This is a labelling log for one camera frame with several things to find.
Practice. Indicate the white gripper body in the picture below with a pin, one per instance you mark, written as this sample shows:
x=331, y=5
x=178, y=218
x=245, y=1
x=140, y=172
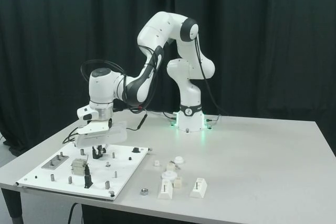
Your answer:
x=99, y=140

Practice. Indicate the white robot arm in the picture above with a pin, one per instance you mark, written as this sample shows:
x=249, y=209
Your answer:
x=189, y=90

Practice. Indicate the metal square peg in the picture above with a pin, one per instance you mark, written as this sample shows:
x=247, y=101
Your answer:
x=107, y=184
x=82, y=152
x=70, y=180

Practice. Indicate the white task board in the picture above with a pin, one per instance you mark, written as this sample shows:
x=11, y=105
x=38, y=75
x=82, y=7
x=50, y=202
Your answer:
x=126, y=171

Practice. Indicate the black waterproof plug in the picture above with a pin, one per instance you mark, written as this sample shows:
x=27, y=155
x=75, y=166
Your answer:
x=135, y=150

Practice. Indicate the white small gear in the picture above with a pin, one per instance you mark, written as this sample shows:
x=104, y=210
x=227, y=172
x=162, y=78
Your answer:
x=156, y=163

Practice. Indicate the metal hex nut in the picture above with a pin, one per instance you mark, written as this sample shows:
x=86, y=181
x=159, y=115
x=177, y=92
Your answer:
x=144, y=191

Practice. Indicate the small white cube holder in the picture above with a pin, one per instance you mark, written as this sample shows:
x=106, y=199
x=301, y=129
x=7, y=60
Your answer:
x=178, y=182
x=170, y=167

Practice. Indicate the white large gear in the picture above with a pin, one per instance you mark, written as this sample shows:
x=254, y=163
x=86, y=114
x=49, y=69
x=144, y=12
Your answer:
x=169, y=175

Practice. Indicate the long white peg holder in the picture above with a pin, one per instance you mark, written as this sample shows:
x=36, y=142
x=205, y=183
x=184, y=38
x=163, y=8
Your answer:
x=165, y=192
x=198, y=191

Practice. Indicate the white medium gear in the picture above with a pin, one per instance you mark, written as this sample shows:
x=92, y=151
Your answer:
x=178, y=159

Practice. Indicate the black table leg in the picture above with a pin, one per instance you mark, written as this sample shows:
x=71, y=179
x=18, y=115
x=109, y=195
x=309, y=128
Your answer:
x=11, y=208

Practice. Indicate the black curtain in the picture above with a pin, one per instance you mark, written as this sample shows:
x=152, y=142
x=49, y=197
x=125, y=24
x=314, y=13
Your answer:
x=39, y=37

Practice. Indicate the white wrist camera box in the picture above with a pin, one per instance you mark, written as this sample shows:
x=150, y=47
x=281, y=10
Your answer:
x=86, y=113

